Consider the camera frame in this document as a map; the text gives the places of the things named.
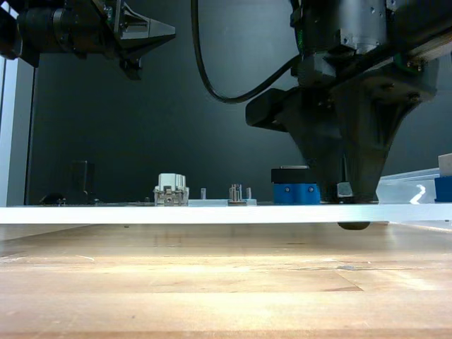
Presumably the black clamp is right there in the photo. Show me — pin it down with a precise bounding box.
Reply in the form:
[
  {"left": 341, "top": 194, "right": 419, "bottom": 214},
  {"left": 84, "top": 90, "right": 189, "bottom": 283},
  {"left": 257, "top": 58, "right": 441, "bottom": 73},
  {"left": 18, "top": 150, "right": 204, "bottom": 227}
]
[{"left": 39, "top": 160, "right": 102, "bottom": 206}]

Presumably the blue and white connector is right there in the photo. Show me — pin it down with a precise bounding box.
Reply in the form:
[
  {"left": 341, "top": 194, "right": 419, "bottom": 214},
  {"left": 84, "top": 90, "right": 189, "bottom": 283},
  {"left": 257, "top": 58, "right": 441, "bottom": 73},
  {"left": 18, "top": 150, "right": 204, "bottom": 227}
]
[{"left": 434, "top": 154, "right": 452, "bottom": 204}]

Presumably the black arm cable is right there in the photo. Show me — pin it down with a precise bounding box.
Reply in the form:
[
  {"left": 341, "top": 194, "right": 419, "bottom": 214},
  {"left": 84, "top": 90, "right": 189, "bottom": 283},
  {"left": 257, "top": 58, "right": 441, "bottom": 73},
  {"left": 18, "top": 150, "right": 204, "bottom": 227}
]
[{"left": 190, "top": 0, "right": 304, "bottom": 104}]

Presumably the clear plastic tub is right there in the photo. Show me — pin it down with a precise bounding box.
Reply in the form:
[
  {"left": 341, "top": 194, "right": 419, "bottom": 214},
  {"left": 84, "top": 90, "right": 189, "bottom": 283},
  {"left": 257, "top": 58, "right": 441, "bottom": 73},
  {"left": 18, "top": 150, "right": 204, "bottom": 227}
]
[{"left": 376, "top": 167, "right": 452, "bottom": 204}]

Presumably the silver M12 hex nut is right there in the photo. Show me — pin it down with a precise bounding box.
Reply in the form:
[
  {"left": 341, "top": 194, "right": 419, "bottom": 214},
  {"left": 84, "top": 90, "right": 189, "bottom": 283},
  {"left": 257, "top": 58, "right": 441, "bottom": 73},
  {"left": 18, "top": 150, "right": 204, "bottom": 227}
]
[{"left": 336, "top": 182, "right": 355, "bottom": 199}]

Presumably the small metal connector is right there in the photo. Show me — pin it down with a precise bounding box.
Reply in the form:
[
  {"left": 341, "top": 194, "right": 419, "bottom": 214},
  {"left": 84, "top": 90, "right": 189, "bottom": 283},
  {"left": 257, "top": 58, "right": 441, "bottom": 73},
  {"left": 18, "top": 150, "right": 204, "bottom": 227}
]
[{"left": 228, "top": 182, "right": 248, "bottom": 206}]

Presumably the blue connector mount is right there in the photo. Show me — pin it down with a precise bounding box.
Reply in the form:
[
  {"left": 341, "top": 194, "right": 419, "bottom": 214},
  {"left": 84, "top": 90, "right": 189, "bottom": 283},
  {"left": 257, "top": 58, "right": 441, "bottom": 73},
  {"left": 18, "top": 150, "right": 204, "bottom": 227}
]
[{"left": 273, "top": 182, "right": 321, "bottom": 205}]

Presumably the white board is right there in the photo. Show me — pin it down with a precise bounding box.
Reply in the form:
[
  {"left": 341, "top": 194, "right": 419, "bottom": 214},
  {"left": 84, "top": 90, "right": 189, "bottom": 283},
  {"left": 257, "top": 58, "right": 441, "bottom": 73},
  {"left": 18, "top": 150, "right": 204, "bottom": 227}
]
[{"left": 0, "top": 201, "right": 452, "bottom": 225}]

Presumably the grey connector housing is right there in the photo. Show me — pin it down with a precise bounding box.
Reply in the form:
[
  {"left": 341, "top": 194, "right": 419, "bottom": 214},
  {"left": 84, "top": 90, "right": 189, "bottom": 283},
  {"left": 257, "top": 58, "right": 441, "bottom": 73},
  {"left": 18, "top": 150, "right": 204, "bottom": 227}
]
[{"left": 153, "top": 172, "right": 191, "bottom": 206}]

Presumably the black rubber board foot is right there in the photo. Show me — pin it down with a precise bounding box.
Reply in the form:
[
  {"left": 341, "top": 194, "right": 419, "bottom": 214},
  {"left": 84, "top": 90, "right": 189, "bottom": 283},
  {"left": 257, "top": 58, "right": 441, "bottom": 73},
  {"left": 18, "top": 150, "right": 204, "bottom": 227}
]
[{"left": 337, "top": 220, "right": 371, "bottom": 231}]

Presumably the black connector block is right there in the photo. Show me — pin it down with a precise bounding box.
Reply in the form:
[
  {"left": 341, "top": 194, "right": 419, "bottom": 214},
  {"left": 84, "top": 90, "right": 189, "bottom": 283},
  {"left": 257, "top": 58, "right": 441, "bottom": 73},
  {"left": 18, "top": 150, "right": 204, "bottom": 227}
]
[{"left": 270, "top": 165, "right": 314, "bottom": 184}]

